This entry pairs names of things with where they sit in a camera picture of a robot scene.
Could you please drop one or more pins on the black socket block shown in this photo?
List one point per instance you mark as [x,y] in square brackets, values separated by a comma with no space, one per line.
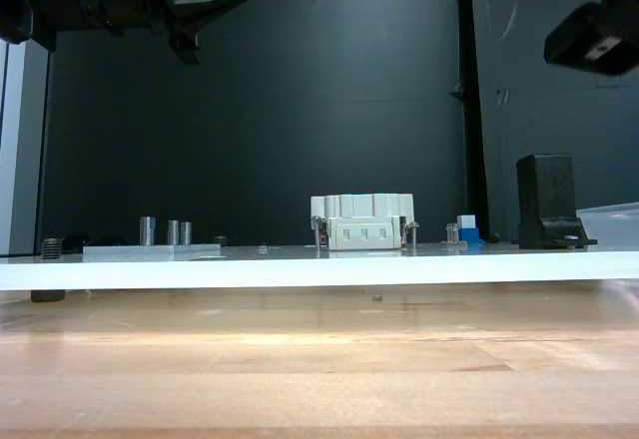
[544,199]

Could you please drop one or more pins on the clear plastic tub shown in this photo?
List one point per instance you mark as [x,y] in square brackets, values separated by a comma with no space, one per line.
[614,224]

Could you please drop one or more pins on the black board screw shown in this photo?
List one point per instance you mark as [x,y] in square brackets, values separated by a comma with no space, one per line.
[52,249]
[494,237]
[220,240]

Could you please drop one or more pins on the silver threaded stud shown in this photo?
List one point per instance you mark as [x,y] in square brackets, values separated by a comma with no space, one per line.
[186,233]
[173,233]
[148,232]

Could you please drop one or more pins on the small white socket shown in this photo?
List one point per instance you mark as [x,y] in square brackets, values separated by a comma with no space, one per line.
[469,237]

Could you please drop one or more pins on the silver connector screw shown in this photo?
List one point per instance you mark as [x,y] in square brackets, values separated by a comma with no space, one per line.
[317,232]
[413,232]

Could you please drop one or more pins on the grey metal plate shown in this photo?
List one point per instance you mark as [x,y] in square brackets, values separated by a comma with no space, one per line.
[125,252]

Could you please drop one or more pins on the beige connector housing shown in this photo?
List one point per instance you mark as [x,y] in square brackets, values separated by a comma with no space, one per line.
[364,232]

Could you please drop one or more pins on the white task board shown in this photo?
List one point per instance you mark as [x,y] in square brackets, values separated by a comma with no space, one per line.
[319,269]

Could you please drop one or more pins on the black board foot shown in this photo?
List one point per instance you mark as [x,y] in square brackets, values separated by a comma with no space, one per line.
[47,297]

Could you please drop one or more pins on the black wall post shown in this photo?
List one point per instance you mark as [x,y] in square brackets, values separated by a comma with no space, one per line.
[469,110]

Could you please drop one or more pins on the black frame clamp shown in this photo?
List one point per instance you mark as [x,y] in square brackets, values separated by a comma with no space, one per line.
[77,242]

